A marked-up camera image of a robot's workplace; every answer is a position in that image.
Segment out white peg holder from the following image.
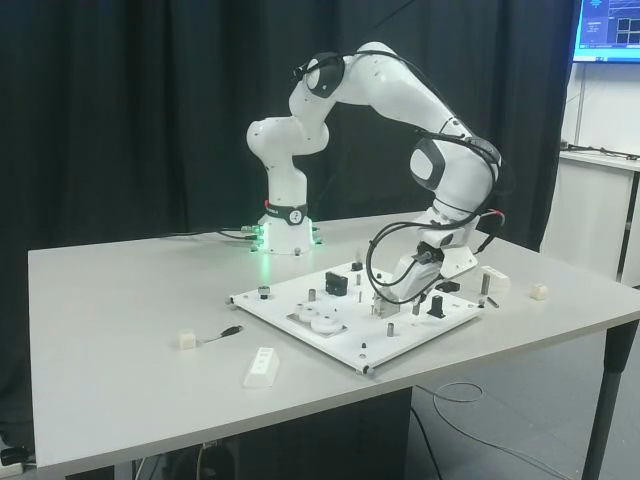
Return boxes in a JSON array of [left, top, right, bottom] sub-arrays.
[[242, 346, 279, 390], [480, 265, 512, 290]]

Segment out grey floor cable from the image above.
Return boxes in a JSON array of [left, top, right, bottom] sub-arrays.
[[410, 381, 592, 480]]

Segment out black USB plug with cable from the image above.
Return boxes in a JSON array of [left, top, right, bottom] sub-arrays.
[[195, 325, 245, 346]]

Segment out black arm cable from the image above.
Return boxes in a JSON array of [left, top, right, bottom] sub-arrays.
[[293, 47, 504, 303]]

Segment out thin black rod red tag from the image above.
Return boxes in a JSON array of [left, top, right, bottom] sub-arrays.
[[477, 209, 505, 252]]

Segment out blue screen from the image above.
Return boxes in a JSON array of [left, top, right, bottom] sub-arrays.
[[571, 0, 640, 65]]

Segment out black base cable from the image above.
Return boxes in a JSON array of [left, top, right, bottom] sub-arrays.
[[169, 226, 264, 246]]

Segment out white large gear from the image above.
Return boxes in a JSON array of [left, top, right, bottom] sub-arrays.
[[310, 313, 343, 335]]

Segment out white cabinet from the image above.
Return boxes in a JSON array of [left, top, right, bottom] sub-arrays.
[[555, 62, 640, 290]]

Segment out white task board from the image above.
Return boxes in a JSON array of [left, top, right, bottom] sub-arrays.
[[225, 259, 486, 375]]

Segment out black curtains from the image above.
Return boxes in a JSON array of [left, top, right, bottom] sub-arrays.
[[0, 0, 587, 427]]

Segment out black table leg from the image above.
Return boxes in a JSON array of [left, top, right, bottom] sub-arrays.
[[581, 317, 640, 480]]

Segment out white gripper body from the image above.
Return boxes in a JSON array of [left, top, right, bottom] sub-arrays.
[[388, 251, 445, 305]]

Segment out black D-SUB plug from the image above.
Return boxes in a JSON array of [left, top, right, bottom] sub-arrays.
[[324, 271, 350, 295]]

